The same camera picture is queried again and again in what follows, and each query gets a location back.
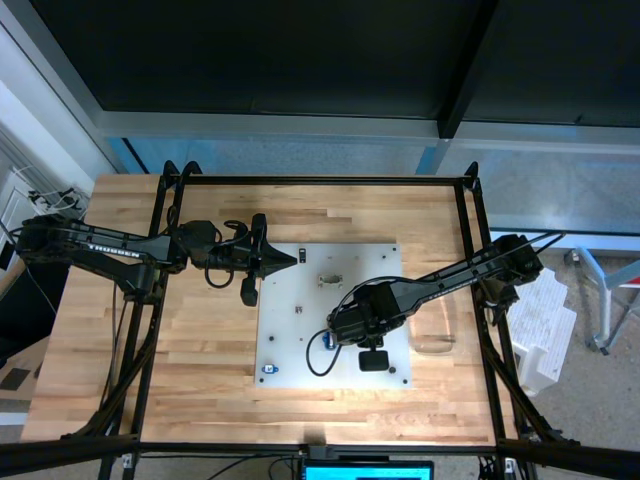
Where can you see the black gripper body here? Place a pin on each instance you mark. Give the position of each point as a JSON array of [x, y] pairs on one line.
[[255, 260], [374, 361]]

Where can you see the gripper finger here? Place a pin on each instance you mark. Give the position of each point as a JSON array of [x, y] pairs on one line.
[[275, 254], [274, 264]]

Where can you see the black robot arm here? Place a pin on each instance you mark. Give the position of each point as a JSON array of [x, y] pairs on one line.
[[115, 252], [450, 282]]

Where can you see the small black socket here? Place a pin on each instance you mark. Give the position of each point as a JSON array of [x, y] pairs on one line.
[[302, 255]]

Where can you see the blue round holder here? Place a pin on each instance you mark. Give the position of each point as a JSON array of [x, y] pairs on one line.
[[327, 341]]

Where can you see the beige connector housing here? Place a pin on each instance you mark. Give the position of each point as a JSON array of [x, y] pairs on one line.
[[331, 281]]

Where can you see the clear plastic tub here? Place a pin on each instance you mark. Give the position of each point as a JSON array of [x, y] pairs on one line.
[[435, 345]]

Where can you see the white task board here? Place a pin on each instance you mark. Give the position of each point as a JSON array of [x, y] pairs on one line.
[[290, 360]]

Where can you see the blue square base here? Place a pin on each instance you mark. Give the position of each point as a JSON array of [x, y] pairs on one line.
[[262, 369]]

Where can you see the blue laptop screen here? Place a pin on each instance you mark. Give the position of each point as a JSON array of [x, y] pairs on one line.
[[367, 472]]

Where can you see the white foam packaging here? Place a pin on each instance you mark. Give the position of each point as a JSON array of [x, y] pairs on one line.
[[540, 320]]

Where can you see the grey metal stand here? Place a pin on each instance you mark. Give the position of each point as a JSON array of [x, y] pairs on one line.
[[604, 320]]

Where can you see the brown cardboard box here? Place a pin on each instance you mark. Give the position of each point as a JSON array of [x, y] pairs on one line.
[[30, 355]]

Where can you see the black aluminium frame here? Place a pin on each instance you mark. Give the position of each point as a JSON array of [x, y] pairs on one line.
[[320, 178]]

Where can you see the black table-level camera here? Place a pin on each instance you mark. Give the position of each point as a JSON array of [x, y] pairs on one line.
[[317, 449]]

